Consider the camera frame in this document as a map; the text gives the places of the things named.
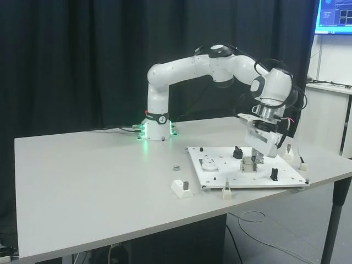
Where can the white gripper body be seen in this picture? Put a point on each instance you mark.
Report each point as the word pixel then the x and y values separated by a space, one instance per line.
pixel 264 141

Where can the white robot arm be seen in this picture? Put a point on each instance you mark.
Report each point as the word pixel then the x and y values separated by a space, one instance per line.
pixel 176 68

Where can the thin metal peg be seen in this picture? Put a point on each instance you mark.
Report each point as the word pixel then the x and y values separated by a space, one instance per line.
pixel 288 148
pixel 227 183

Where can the small white peg holder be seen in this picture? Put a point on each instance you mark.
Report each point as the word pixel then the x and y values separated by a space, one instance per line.
pixel 288 155
pixel 226 194

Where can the metal square peg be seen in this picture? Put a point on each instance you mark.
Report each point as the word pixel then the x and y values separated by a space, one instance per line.
pixel 186 185

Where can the white three-hole peg holder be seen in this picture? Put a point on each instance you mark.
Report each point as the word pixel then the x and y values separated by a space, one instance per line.
pixel 180 191

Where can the black blocky plug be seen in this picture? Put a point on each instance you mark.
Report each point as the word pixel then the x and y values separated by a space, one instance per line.
pixel 237 153

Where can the black tall plug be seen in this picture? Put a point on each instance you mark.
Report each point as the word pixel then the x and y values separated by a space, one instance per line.
pixel 274 174

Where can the white task board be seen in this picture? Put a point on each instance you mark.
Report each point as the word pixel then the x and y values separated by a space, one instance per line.
pixel 233 178

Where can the small white plug holder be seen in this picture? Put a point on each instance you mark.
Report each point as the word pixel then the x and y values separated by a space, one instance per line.
pixel 303 166

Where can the white medium gear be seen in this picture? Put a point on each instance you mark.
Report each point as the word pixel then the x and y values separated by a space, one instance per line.
pixel 209 160

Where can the white large gear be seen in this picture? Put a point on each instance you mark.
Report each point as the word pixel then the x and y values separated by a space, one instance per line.
pixel 209 167

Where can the white cabinet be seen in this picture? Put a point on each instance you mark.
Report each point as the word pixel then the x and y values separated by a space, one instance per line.
pixel 327 115

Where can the metal hex nut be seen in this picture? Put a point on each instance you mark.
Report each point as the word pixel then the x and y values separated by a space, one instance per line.
pixel 174 167

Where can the black table leg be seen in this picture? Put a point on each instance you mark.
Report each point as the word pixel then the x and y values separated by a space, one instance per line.
pixel 335 220

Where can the blue screen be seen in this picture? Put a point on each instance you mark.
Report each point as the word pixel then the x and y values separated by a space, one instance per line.
pixel 334 16

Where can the black curtain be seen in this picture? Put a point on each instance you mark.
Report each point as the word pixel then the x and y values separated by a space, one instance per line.
pixel 82 55

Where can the white power strip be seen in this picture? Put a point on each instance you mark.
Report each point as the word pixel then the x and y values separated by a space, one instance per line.
pixel 6 254

